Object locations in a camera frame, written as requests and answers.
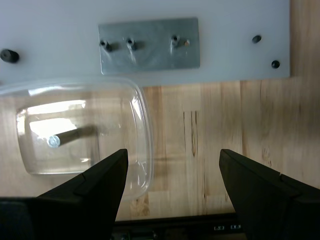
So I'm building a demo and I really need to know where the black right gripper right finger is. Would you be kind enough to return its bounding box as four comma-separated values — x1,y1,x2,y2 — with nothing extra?
219,149,320,240

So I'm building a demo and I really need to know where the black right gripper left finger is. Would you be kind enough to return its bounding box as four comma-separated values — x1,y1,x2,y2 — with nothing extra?
0,149,129,240

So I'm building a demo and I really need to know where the silver metal cylinder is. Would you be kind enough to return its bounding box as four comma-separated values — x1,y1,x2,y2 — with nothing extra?
46,124,100,149

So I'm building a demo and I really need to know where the clear plastic tub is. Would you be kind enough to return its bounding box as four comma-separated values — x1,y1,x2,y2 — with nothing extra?
0,76,155,203

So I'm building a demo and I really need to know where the black round knob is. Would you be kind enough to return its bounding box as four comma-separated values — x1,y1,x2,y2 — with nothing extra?
0,48,20,64

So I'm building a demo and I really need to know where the grey metal plate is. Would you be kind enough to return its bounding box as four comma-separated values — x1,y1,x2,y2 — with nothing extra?
98,16,201,75

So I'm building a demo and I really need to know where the white task board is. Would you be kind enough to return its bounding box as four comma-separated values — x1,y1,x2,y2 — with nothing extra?
0,0,292,88

